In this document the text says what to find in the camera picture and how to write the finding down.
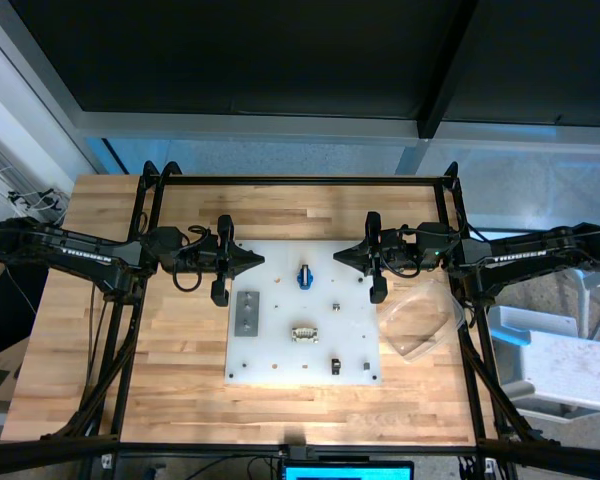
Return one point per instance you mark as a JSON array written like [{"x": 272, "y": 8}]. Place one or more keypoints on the white task board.
[{"x": 280, "y": 350}]

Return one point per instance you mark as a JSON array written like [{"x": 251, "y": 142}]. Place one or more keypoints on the screen with blue edge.
[{"x": 347, "y": 472}]

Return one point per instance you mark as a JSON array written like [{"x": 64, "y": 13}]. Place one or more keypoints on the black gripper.
[
  {"x": 223, "y": 250},
  {"x": 377, "y": 255}
]

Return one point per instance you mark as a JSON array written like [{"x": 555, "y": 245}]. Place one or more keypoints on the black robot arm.
[
  {"x": 517, "y": 259},
  {"x": 87, "y": 255}
]

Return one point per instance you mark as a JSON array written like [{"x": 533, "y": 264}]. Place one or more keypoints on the blue plastic holder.
[{"x": 305, "y": 286}]

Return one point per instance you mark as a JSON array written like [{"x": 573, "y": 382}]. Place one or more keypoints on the grey white plug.
[{"x": 305, "y": 274}]

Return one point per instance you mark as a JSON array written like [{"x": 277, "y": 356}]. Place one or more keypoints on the black plastic socket block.
[{"x": 336, "y": 366}]

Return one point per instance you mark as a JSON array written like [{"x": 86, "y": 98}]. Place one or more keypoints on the cardboard box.
[{"x": 2, "y": 360}]

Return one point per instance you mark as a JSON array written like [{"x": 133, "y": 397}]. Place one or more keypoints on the black aluminium frame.
[{"x": 300, "y": 180}]

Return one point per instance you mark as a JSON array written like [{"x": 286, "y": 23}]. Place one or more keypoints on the beige multi-pin connector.
[{"x": 305, "y": 335}]

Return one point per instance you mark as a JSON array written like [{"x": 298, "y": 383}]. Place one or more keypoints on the white metal stand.
[{"x": 583, "y": 310}]

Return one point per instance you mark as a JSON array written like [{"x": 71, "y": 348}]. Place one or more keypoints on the grey metal bar plate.
[{"x": 241, "y": 320}]

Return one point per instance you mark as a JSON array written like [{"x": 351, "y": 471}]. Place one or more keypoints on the clear plastic tub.
[{"x": 420, "y": 325}]

